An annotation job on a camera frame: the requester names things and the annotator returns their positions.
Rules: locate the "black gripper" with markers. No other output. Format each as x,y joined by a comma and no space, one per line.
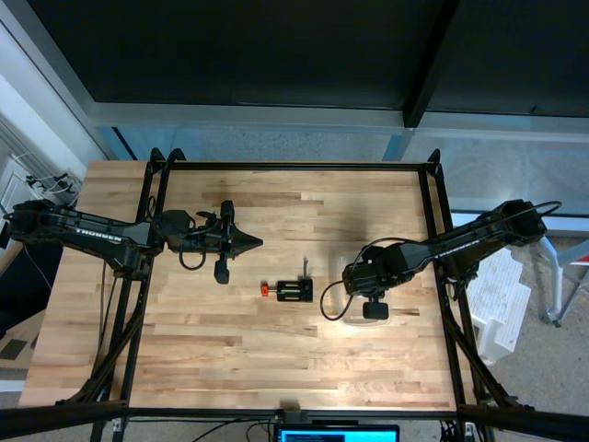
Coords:
226,239
375,310

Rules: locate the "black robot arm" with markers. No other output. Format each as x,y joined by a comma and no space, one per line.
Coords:
460,246
106,235

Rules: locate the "clear plastic tub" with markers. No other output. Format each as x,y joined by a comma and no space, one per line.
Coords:
354,323

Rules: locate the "black vise with orange knob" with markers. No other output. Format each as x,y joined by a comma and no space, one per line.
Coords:
294,291

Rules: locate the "laptop screen with blue edge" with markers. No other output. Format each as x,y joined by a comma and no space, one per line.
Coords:
336,435

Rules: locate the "grey metal table leg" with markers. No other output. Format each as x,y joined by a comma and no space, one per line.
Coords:
557,294

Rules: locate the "red panel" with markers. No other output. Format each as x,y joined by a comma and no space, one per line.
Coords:
580,261

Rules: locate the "brown cardboard box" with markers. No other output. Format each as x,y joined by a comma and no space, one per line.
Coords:
23,331

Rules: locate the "black aluminium table frame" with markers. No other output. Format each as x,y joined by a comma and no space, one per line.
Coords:
294,166

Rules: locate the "small black table-level camera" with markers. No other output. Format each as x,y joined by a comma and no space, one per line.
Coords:
291,414

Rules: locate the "black wall post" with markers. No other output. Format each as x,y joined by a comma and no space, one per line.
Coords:
428,69

